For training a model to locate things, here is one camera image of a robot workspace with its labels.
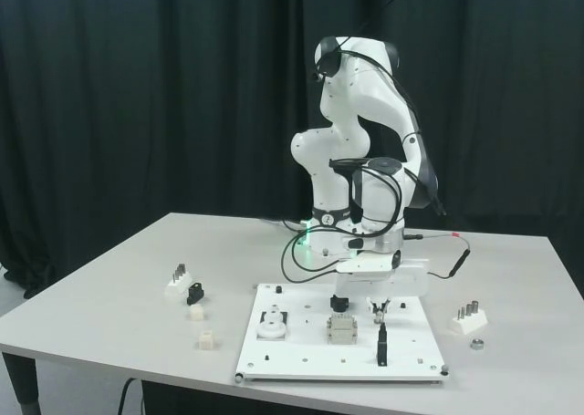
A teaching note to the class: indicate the black D-SUB plug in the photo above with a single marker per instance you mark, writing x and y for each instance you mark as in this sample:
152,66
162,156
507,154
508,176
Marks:
195,295

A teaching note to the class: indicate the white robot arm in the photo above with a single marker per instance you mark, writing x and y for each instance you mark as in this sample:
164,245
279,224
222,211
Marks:
333,114

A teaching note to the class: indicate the black curtain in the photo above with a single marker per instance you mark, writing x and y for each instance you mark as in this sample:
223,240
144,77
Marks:
137,91

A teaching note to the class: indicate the white medium gear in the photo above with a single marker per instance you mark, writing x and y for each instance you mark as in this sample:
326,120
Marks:
275,317

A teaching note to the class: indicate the small white plug holder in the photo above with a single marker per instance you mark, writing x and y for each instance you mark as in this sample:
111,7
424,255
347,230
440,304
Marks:
206,341
196,313

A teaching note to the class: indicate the white large gear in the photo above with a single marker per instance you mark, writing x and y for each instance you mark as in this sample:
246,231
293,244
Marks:
272,332

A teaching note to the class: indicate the black table leg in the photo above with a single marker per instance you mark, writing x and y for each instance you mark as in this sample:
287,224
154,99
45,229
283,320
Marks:
20,387

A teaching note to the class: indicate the black box under table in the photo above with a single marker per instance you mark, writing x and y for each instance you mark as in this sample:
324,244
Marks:
191,401

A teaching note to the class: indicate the white round peg holder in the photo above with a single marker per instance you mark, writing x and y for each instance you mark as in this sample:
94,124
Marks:
465,327

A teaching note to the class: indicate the metal large square peg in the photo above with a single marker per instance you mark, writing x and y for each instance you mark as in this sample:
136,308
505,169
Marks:
181,270

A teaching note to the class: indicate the metal medium round peg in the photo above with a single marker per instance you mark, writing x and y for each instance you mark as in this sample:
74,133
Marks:
467,311

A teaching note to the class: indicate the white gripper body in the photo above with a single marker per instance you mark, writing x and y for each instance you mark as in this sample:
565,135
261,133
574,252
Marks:
383,283

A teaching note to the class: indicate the flat white mounting plate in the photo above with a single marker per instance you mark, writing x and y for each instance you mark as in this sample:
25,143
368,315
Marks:
365,264

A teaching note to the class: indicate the white task board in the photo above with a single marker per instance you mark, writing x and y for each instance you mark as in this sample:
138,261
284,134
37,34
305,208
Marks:
319,351

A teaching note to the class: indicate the white square peg holder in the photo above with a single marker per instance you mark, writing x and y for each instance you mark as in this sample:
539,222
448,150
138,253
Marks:
175,292

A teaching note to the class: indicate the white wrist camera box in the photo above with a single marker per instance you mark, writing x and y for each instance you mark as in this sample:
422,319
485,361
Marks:
355,242

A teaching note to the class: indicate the metal large round peg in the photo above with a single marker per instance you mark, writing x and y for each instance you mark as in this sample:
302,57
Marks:
474,308

